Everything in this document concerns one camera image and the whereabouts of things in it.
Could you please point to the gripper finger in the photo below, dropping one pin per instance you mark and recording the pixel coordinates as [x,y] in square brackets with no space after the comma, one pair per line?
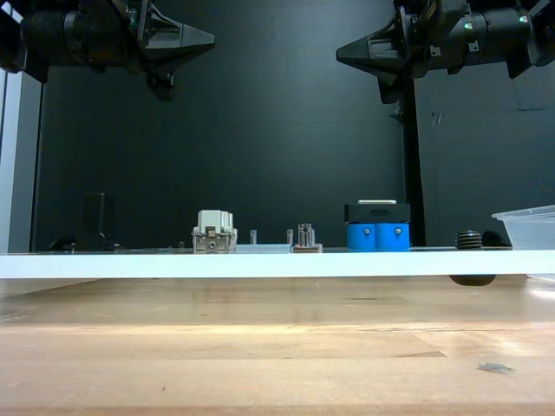
[178,56]
[386,47]
[381,68]
[173,37]

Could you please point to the black D-sub connector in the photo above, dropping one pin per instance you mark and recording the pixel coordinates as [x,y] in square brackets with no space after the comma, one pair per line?
[377,213]

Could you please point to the black clamp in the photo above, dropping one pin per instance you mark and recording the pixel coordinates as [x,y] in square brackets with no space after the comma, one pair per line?
[97,216]

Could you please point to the grey connector housing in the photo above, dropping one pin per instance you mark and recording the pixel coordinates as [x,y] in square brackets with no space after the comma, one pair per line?
[214,234]

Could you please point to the silver bar screw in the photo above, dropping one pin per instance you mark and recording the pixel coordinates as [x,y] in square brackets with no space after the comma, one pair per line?
[253,237]
[289,237]

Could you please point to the clear bar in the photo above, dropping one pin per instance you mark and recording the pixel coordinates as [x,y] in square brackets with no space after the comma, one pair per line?
[262,249]

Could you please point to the white board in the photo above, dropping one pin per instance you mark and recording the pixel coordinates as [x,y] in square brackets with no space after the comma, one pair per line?
[277,264]

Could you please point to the clear plastic tub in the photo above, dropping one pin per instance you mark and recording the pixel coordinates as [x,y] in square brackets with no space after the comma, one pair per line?
[533,234]

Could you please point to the black round foot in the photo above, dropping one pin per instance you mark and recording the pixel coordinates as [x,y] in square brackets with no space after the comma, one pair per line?
[472,281]

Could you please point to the black wall post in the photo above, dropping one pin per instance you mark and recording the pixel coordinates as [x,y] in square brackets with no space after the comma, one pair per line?
[412,173]

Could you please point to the grey window frame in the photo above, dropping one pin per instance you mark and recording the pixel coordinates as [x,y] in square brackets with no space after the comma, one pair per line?
[17,173]

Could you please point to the blue connector mount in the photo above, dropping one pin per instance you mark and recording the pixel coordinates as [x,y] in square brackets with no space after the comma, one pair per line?
[377,238]

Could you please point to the black aluminium frame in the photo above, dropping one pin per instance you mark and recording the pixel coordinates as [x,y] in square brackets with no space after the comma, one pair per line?
[494,240]

